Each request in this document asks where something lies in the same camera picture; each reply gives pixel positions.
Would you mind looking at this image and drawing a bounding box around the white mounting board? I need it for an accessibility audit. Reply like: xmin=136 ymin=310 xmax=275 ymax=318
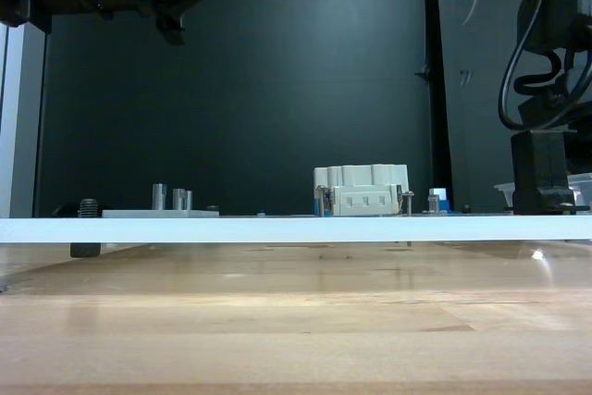
xmin=0 ymin=212 xmax=592 ymax=244

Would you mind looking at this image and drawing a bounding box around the clear plastic tub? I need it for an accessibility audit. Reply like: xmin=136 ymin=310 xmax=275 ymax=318
xmin=493 ymin=172 xmax=592 ymax=209

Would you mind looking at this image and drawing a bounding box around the small silver socket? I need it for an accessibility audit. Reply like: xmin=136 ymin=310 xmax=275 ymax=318
xmin=427 ymin=187 xmax=450 ymax=216

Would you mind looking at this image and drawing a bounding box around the grey aluminium partition frame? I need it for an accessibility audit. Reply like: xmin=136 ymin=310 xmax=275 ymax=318
xmin=0 ymin=19 xmax=48 ymax=219

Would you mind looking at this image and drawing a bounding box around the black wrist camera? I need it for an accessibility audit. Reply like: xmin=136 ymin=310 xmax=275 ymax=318
xmin=516 ymin=88 xmax=580 ymax=133

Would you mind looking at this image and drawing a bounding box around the black vertical post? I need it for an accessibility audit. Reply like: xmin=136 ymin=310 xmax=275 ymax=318
xmin=414 ymin=0 xmax=453 ymax=216

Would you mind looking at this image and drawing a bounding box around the beige HAN10E hub socket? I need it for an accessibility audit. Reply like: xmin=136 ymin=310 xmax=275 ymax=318
xmin=313 ymin=163 xmax=416 ymax=218

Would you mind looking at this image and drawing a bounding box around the black plastic socket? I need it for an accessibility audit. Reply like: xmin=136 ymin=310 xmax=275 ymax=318
xmin=503 ymin=130 xmax=591 ymax=216

